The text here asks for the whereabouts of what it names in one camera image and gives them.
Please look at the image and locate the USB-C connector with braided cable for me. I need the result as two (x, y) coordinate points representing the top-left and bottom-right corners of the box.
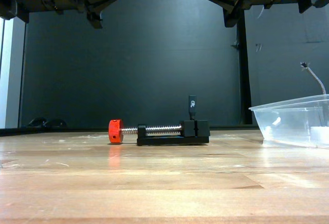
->
(300, 61), (327, 128)

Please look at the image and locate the black USB-C socket adapter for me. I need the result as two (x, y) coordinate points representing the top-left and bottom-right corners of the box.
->
(188, 95), (198, 121)

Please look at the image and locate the clear plastic tub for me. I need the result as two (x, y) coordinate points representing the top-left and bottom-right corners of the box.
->
(248, 94), (329, 150)

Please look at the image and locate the black vise with orange knob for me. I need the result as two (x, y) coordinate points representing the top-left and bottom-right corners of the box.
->
(107, 118), (211, 147)

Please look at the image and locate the small white block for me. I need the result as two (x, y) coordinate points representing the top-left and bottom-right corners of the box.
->
(309, 125), (329, 142)

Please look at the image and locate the black upright post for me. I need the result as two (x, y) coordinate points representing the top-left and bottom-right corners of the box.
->
(235, 10), (253, 126)

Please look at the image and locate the black aluminium table frame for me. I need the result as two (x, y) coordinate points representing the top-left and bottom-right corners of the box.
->
(0, 117), (260, 137)

